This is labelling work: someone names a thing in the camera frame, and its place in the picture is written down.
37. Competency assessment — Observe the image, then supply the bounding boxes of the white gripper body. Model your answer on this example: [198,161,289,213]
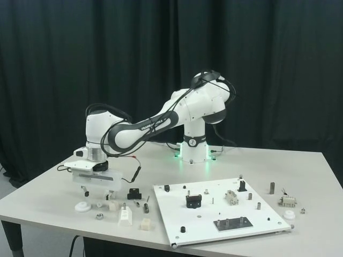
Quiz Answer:
[71,171,123,192]

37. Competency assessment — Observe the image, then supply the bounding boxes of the black D-SUB plug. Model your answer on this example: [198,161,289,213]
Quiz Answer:
[126,188,143,200]

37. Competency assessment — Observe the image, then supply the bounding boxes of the black under-table box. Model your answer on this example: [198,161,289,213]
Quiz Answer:
[83,235,175,257]

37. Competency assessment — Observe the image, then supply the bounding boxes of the black base cable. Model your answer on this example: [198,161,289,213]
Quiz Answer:
[213,124,238,148]

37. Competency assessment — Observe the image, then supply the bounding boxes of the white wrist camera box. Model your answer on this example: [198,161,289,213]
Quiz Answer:
[73,148,90,159]

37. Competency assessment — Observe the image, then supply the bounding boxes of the white peg holder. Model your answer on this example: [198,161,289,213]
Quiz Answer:
[117,207,134,226]

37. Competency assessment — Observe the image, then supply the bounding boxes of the thin black rod red tag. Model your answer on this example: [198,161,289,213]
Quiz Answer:
[117,154,142,184]

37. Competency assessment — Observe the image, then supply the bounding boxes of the white task board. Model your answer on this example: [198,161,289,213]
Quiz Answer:
[152,176,293,241]

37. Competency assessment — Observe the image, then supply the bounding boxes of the black floor cable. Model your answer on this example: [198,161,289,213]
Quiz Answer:
[70,227,84,257]

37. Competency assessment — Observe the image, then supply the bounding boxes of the black table leg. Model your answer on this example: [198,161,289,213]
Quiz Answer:
[0,220,23,257]

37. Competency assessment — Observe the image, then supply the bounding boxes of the black curtain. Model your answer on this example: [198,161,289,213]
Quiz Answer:
[0,0,343,178]

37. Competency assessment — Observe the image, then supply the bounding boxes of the flat white mounting plate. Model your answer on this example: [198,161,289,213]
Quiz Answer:
[63,160,95,172]

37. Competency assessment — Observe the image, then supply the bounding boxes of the beige waterproof plug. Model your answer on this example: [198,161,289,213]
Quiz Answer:
[278,188,295,207]

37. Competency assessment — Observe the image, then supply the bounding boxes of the white large gear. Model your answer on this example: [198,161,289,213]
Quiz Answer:
[74,202,91,214]

